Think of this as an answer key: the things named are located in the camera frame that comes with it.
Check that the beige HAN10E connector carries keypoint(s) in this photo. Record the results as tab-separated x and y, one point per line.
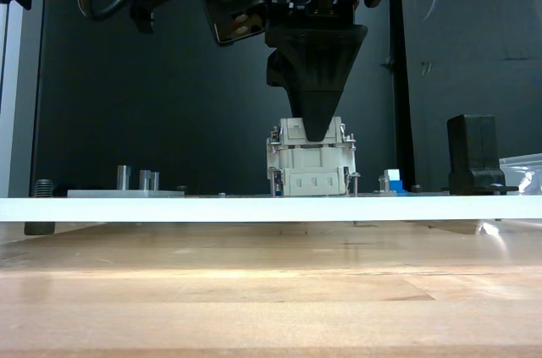
292	129

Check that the beige hub socket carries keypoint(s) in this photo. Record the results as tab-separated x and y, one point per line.
313	182

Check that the small blue white connector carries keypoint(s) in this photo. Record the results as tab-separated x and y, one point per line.
394	174

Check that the small metal connector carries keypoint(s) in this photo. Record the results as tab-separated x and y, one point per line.
383	183

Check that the black connector housing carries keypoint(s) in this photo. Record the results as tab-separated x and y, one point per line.
472	150

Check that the white board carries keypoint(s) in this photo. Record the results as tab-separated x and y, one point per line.
271	207

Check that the black knurled standoff screw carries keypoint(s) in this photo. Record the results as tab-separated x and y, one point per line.
44	187

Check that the grey metal peg plate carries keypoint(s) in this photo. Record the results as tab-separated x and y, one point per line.
127	193

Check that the clear plastic tub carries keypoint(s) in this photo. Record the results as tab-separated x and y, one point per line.
525	167

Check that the black wall column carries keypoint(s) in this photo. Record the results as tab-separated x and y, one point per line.
402	100

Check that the grey metal wall frame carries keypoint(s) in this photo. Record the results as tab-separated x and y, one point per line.
17	100

